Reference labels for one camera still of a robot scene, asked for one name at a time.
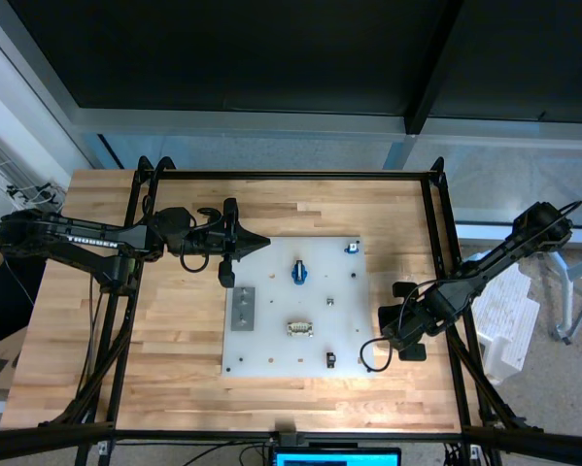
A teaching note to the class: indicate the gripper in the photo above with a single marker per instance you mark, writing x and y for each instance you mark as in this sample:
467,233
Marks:
407,325
213,241

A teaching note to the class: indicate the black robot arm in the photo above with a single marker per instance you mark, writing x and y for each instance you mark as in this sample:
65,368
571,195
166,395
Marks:
91,238
489,262

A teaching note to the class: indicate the blue clamp connector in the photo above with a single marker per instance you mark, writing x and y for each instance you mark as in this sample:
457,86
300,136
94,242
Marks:
298,274

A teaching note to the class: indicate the black connector housing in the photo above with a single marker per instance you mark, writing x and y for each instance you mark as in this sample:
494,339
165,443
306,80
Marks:
331,359

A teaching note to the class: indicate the small blue white connector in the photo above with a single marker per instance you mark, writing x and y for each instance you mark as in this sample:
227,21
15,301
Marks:
352,248

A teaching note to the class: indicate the beige connector hub socket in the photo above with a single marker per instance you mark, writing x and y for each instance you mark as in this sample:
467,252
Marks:
300,329

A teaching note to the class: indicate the grey metal plate with pegs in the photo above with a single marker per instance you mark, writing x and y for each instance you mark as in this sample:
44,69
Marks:
235,310

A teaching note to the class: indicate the white foam block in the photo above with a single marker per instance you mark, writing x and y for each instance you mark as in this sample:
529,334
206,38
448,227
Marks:
506,330

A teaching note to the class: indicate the white board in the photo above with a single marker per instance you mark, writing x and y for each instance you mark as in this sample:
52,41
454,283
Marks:
271,349

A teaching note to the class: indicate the blue laptop screen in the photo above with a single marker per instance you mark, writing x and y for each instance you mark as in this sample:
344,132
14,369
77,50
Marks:
334,458

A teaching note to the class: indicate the grey metal stand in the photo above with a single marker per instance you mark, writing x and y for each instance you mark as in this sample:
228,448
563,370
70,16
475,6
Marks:
566,301

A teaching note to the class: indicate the cardboard box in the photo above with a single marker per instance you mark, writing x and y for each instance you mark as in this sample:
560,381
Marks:
4,347

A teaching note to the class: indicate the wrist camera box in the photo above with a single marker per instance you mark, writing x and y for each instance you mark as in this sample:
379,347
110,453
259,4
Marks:
385,318

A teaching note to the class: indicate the black frame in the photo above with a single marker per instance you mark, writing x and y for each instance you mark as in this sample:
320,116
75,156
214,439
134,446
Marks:
290,173

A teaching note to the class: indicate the black table camera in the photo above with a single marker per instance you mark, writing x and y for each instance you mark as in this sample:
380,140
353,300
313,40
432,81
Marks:
288,437

